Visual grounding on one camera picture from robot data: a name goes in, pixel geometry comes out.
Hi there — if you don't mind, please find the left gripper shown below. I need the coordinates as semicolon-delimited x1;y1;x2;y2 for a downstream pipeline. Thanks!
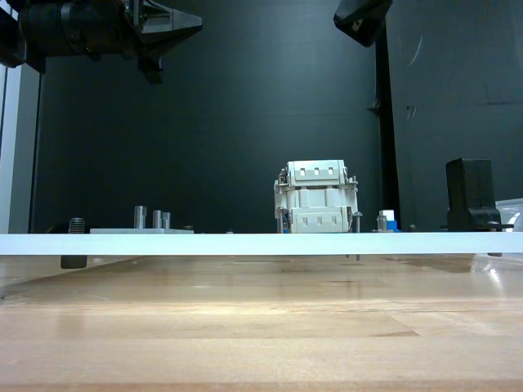
122;0;203;85

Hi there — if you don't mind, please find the beige connector top half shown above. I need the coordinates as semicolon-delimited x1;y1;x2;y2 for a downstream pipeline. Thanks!
273;160;360;207

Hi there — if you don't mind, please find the black block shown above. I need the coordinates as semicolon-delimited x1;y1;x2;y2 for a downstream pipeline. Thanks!
440;157;515;232

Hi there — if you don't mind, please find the white task board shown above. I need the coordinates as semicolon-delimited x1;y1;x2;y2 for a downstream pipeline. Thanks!
0;228;523;270

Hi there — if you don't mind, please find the beige many-pin connector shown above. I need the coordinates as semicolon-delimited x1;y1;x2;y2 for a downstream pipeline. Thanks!
274;200;364;235

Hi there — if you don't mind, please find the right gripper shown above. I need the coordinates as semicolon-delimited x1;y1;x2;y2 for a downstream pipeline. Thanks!
333;0;394;48

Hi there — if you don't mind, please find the clear plastic container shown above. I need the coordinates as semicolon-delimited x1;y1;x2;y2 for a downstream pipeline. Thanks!
493;198;523;262

